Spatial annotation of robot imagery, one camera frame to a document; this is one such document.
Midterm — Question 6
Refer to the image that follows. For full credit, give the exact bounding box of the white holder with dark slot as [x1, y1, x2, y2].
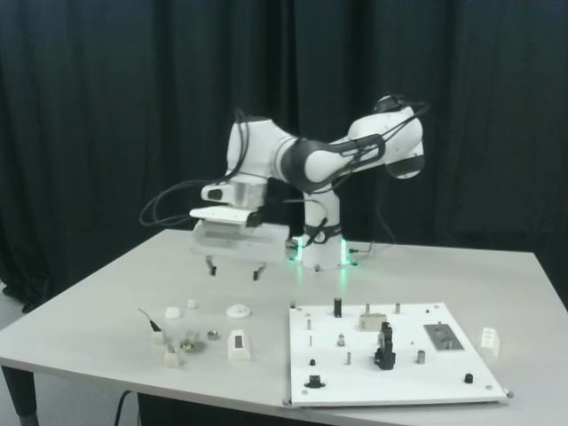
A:
[226, 327, 253, 361]

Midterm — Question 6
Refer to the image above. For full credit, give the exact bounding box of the black cable under table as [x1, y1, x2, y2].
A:
[115, 389, 143, 426]

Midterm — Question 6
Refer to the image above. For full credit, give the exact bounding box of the white task board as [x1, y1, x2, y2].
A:
[283, 303, 511, 406]

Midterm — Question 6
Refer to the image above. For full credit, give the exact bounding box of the dark table leg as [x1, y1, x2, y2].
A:
[0, 366, 35, 426]

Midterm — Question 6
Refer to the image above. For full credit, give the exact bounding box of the grey metal peg plate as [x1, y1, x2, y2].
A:
[423, 323, 465, 352]

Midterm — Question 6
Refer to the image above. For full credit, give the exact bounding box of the white holder with holes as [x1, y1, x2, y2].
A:
[479, 327, 501, 357]

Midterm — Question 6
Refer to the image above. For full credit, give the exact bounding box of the black cable loop to wrist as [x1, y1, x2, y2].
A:
[139, 179, 232, 225]

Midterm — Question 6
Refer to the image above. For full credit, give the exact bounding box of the black D-SUB plug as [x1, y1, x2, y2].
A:
[372, 321, 397, 372]

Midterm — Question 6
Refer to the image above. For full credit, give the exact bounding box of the black curtain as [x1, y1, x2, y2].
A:
[0, 0, 568, 303]

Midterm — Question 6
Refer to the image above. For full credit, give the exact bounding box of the Ethernet plug with short cable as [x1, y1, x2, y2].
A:
[138, 309, 163, 333]

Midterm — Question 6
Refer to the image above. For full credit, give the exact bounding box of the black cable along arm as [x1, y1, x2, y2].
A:
[335, 100, 431, 163]

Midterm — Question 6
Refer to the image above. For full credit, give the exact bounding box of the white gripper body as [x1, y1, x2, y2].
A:
[190, 220, 289, 263]

